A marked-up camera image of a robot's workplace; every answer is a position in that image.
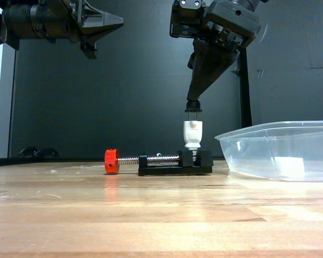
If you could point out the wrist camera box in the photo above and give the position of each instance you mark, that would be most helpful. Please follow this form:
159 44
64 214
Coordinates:
187 18

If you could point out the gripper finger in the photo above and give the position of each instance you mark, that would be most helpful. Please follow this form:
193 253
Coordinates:
212 67
102 24
193 67

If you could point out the black vise orange knob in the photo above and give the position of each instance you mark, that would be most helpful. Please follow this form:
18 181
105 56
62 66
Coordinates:
164 166

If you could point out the black building column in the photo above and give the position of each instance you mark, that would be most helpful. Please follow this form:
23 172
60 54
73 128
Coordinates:
245 88

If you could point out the black power plug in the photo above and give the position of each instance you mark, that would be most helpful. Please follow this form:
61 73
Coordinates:
193 106

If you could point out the clear plastic tub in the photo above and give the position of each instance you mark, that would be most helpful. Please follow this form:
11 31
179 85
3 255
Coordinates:
272 150

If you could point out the black aluminium frame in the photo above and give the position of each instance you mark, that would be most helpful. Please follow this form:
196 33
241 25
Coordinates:
16 162

